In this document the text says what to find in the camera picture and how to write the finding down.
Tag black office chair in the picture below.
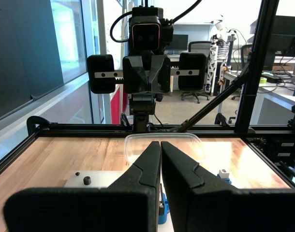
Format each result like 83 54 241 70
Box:
180 41 212 104

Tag white office table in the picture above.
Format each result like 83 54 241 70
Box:
223 69 295 126

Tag red wall panel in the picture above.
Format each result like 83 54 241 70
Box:
110 84 129 124

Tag blue D-sub connector block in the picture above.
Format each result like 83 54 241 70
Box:
158 183 172 224

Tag small black desk monitor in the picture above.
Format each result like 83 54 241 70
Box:
171 34 189 52

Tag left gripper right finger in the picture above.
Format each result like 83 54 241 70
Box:
161 141 295 232

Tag large black monitor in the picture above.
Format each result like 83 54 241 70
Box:
263 15 295 71

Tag black aluminium frame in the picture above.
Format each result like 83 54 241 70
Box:
0 0 295 191

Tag white lattice stand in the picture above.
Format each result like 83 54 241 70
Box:
205 33 229 97

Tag small blue white connector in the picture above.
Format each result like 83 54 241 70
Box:
217 169 233 185

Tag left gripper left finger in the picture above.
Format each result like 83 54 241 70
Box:
3 141 162 232

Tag white mounting board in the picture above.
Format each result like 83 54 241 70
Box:
64 170 233 232

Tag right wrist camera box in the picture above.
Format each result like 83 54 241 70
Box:
131 16 162 52

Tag clear plastic tub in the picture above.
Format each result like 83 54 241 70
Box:
123 132 207 163

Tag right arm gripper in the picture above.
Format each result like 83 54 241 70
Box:
86 52 208 94

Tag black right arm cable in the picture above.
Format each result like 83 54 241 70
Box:
109 11 134 44

